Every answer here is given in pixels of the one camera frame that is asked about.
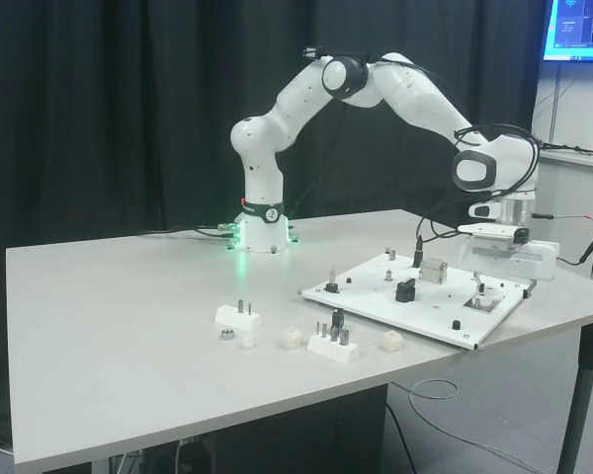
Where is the black waterproof plug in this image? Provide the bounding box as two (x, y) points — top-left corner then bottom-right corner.
(394, 277), (417, 303)

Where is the black curtain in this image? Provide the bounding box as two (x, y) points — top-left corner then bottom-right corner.
(0, 0), (546, 251)

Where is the cream plug coupler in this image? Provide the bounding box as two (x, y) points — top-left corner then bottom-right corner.
(381, 329), (406, 353)

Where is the blue screen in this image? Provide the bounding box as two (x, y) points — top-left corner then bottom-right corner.
(542, 0), (593, 63)

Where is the white two-peg holder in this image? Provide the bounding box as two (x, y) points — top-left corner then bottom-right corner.
(212, 304), (265, 334)

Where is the cream Ethernet coupler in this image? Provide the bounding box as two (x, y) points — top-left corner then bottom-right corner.
(280, 326), (305, 351)

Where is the white multi-peg holder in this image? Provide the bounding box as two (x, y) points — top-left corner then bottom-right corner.
(306, 331), (363, 366)

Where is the grey cable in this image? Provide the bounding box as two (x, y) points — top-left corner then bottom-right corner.
(406, 377), (583, 474)

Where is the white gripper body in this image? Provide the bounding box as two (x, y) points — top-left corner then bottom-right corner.
(462, 235), (560, 283)

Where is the white task board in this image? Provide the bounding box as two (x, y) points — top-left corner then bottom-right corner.
(299, 248), (531, 353)

